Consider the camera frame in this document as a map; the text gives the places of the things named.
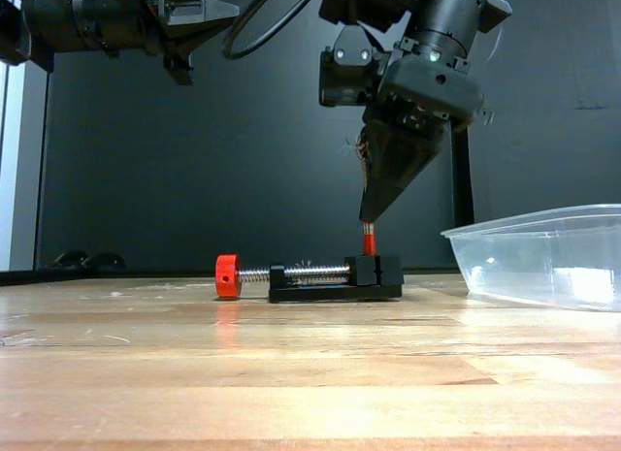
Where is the black clamp with red knob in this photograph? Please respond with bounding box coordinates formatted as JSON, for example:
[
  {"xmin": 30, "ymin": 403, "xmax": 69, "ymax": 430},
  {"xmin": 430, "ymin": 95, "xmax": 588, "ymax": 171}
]
[{"xmin": 214, "ymin": 253, "xmax": 405, "ymax": 305}]

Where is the clear plastic tub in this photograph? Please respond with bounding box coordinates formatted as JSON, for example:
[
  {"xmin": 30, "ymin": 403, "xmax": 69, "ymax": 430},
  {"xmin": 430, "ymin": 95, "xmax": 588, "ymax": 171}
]
[{"xmin": 440, "ymin": 203, "xmax": 621, "ymax": 314}]

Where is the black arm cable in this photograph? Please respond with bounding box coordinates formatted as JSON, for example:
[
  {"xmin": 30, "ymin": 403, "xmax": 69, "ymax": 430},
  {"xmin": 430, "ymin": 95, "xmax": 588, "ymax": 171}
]
[{"xmin": 221, "ymin": 0, "xmax": 325, "ymax": 61}]

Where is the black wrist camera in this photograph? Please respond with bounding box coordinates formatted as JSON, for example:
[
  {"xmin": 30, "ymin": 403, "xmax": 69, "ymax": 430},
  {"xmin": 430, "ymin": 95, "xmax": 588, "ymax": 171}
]
[{"xmin": 318, "ymin": 26, "xmax": 387, "ymax": 108}]

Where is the black curved frame bracket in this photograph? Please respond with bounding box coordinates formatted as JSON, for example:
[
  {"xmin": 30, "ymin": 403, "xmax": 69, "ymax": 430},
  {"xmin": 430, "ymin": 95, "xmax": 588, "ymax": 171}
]
[
  {"xmin": 82, "ymin": 251, "xmax": 128, "ymax": 271},
  {"xmin": 52, "ymin": 249, "xmax": 89, "ymax": 270}
]

